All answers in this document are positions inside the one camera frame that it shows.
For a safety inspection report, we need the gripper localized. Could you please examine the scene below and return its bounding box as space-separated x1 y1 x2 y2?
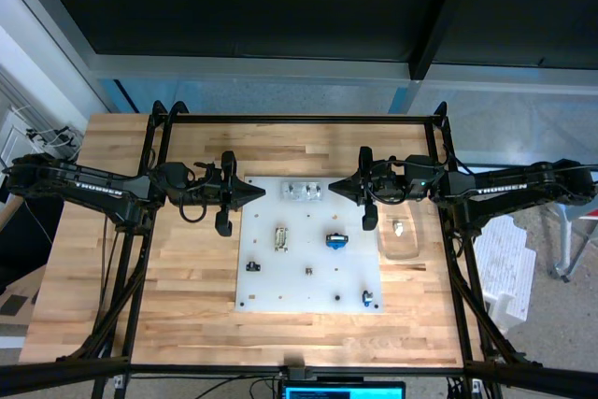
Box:
189 150 267 237
328 146 407 233

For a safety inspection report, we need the beige connector housing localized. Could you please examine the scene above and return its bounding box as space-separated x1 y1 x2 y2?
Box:
273 226 291 253

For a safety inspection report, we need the clear acrylic block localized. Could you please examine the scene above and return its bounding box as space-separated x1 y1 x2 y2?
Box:
279 179 324 203

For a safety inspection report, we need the clear plastic tub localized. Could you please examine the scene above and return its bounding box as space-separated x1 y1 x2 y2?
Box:
377 202 423 263

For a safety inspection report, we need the white task board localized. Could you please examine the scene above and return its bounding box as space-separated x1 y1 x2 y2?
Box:
233 176 387 315

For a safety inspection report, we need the white foam packing tray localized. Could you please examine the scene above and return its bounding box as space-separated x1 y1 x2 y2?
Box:
471 219 537 335

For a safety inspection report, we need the laptop screen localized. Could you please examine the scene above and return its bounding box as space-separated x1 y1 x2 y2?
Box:
278 379 406 399

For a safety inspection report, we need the grey metal stand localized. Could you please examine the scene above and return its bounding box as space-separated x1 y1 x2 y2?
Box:
546 202 598 284

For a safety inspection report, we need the cardboard box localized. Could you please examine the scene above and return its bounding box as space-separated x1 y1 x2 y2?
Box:
0 264 48 325

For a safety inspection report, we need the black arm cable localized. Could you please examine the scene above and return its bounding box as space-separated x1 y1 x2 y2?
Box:
178 202 207 224

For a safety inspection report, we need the black aluminium table frame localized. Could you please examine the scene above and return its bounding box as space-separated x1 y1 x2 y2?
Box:
0 99 598 399

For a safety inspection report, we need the black table-level camera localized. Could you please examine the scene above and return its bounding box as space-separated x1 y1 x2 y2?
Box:
284 355 308 380

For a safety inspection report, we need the black wall post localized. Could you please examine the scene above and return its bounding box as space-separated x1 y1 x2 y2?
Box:
409 0 468 81

